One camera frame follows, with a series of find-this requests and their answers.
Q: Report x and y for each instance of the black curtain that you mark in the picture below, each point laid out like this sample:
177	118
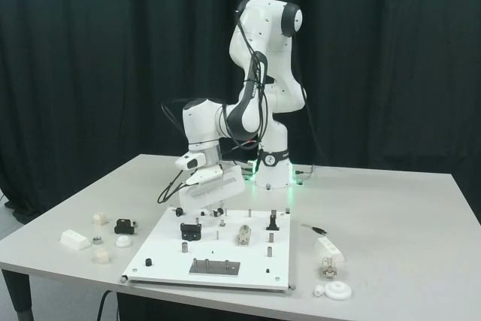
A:
75	35

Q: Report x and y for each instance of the metal BNC plug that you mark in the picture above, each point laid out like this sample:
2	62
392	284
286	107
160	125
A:
97	240

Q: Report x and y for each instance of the white task board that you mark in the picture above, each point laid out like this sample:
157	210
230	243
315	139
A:
210	261

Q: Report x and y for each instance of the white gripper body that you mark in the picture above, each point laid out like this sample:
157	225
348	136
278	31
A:
216	189

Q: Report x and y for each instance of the small cream holder block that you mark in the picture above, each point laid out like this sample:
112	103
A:
100	256
99	219

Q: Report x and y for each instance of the dark table leg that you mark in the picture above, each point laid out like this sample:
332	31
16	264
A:
17	294

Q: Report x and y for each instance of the flat white mounting plate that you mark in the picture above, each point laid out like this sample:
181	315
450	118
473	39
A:
206	176

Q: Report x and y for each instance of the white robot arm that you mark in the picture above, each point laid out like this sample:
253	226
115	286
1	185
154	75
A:
280	35

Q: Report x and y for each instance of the black D-SUB plug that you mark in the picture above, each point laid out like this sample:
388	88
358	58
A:
123	225

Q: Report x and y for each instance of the white holder with holes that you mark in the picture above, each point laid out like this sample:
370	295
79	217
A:
329	249
75	240

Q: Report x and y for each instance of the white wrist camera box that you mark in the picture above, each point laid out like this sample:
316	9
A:
188	162

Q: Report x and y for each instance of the white small gear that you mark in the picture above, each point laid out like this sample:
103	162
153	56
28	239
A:
122	241
318	291

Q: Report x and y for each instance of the white large gear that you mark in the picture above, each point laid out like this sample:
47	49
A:
338	291

